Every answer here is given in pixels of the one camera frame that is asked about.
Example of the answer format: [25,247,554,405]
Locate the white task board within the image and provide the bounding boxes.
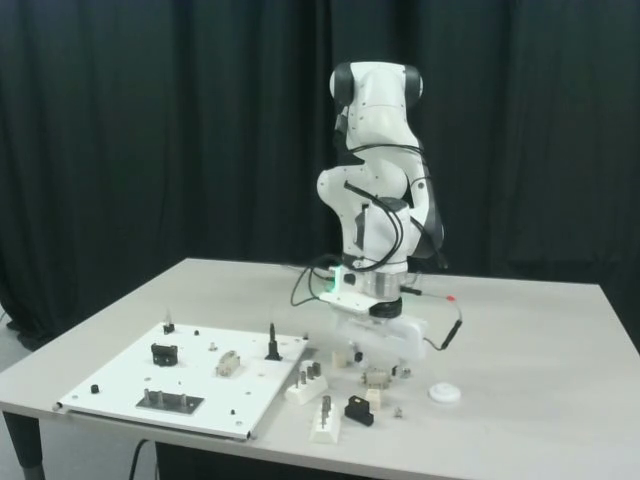
[51,322,310,444]

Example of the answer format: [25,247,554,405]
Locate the black floor cable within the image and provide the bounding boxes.
[127,437,157,480]

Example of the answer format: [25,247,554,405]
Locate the black D-SUB plug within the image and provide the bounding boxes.
[343,394,376,427]

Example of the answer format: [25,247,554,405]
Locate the white large gear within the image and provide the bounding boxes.
[428,380,462,404]

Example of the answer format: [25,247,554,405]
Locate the white long peg holder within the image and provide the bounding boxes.
[309,399,343,445]

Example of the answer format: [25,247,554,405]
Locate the white three-peg holder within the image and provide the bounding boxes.
[283,367,330,405]

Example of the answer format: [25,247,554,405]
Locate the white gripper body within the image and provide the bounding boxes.
[332,313,431,363]

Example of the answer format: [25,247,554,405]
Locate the dark table leg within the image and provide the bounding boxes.
[2,412,44,480]

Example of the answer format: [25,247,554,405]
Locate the thin black rod red tag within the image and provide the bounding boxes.
[403,285,465,352]

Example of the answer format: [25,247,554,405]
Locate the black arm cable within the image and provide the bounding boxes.
[337,142,449,274]

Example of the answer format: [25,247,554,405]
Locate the tall black upright plug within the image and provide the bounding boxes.
[264,309,282,362]

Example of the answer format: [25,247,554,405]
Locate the black curtain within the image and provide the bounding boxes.
[0,0,640,351]

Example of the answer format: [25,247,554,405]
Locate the grey beige waterproof plug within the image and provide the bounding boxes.
[360,367,392,390]

